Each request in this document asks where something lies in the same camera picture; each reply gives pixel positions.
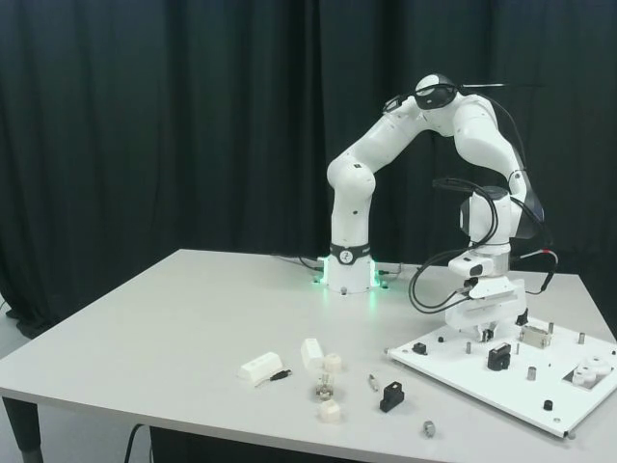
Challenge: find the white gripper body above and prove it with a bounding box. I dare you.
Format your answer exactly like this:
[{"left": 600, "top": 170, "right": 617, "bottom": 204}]
[{"left": 443, "top": 277, "right": 528, "bottom": 334}]

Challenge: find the black D-SUB plug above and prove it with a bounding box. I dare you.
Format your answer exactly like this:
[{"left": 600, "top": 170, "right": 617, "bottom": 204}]
[{"left": 487, "top": 342, "right": 513, "bottom": 373}]

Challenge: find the white task board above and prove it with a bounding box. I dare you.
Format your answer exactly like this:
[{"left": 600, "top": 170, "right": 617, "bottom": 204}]
[{"left": 384, "top": 308, "right": 617, "bottom": 441}]

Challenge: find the thin black rod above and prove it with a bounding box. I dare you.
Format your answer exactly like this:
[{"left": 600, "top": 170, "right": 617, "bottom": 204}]
[{"left": 540, "top": 248, "right": 556, "bottom": 294}]

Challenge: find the white small gear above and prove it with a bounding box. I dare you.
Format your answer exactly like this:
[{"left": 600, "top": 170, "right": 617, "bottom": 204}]
[{"left": 573, "top": 366, "right": 597, "bottom": 390}]

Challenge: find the black Ethernet plug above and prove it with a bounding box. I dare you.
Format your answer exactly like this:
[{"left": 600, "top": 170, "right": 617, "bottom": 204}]
[{"left": 379, "top": 382, "right": 407, "bottom": 414}]

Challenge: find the white large gear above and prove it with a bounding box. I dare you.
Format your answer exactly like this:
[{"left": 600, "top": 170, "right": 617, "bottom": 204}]
[{"left": 584, "top": 355, "right": 611, "bottom": 380}]

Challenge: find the beige metal connector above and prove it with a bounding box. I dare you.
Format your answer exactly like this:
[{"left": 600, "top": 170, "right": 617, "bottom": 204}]
[{"left": 312, "top": 373, "right": 336, "bottom": 401}]

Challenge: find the long white peg holder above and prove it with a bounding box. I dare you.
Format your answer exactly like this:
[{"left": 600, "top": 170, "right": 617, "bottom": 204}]
[
  {"left": 299, "top": 338, "right": 324, "bottom": 373},
  {"left": 239, "top": 353, "right": 291, "bottom": 388}
]

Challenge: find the black curtain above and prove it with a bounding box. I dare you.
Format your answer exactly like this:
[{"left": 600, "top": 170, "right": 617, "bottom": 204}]
[{"left": 0, "top": 0, "right": 617, "bottom": 339}]

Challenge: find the dark table leg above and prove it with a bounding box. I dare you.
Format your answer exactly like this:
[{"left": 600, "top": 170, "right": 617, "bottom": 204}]
[{"left": 2, "top": 397, "right": 40, "bottom": 463}]

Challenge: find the black looped wrist cable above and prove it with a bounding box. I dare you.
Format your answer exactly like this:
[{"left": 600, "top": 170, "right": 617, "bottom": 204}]
[{"left": 408, "top": 177, "right": 502, "bottom": 317}]

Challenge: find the black base cable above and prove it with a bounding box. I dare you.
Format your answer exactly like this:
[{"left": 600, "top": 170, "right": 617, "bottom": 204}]
[{"left": 277, "top": 254, "right": 325, "bottom": 271}]

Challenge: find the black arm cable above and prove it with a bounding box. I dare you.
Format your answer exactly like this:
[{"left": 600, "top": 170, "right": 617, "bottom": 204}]
[{"left": 383, "top": 81, "right": 555, "bottom": 255}]

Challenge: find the black floor cable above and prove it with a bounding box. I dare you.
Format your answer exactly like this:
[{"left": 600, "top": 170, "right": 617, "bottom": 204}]
[{"left": 125, "top": 422, "right": 148, "bottom": 463}]

